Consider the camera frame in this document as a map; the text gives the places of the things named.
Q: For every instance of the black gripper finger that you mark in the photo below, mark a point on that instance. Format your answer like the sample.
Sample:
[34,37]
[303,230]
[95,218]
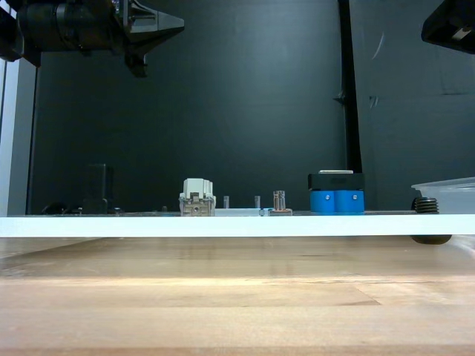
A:
[156,22]
[137,48]

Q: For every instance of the beige connector housing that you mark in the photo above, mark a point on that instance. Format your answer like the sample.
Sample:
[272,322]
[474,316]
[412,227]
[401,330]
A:
[196,193]

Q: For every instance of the white taskboard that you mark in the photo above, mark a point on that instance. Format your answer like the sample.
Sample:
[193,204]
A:
[237,226]

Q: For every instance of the small metal coaxial connector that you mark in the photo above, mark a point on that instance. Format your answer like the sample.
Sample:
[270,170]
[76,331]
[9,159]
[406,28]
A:
[279,200]

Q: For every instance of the large blue black connector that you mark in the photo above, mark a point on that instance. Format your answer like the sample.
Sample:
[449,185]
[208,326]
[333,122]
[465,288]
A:
[334,202]

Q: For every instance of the small black socket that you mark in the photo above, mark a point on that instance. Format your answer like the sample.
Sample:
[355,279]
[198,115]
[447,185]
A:
[97,185]

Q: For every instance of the clear plastic tub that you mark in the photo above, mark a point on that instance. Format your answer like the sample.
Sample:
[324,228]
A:
[456,193]

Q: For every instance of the black ribbed knob screw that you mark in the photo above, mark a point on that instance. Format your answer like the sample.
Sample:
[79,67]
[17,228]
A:
[426,205]

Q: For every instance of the aluminium bar block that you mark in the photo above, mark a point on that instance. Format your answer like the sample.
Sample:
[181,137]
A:
[237,212]

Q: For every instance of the black rubber foot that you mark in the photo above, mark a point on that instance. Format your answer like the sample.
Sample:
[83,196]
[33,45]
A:
[430,240]

